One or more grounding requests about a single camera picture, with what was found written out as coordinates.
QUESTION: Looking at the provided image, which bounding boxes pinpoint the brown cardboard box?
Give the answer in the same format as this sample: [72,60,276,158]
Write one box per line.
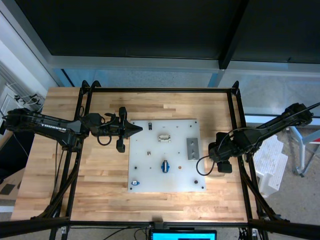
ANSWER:
[0,166,27,201]

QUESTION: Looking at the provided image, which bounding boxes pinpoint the black table frame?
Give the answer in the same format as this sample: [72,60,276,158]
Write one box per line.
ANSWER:
[0,79,320,240]

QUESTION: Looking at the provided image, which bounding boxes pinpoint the white foam block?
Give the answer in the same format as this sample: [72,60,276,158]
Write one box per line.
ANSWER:
[252,136,289,199]

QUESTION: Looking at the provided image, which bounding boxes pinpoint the grey metal stand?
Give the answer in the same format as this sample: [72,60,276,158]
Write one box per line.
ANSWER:
[287,122,320,178]

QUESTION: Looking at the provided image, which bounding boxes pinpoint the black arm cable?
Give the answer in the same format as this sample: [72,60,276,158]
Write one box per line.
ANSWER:
[196,153,215,177]
[96,129,113,147]

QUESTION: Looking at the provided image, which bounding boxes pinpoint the white taskboard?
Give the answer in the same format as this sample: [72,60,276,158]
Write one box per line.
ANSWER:
[127,119,208,194]

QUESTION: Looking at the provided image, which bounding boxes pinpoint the blue laptop screen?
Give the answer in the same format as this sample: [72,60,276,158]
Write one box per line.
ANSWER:
[149,229,218,240]

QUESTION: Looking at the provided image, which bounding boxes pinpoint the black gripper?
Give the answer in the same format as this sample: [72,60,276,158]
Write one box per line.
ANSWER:
[209,132,235,173]
[109,106,143,153]

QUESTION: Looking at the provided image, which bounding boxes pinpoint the tangled black white cables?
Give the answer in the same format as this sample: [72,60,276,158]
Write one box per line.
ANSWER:
[13,92,45,107]

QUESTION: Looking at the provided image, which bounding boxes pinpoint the grey metal peg block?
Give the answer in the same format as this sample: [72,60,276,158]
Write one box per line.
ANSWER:
[185,136,201,162]

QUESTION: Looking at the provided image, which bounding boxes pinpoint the blue round holder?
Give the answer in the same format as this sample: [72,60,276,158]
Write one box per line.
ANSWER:
[159,159,171,174]

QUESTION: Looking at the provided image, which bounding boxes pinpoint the black wall column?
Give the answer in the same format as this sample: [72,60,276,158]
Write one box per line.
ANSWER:
[218,0,251,70]

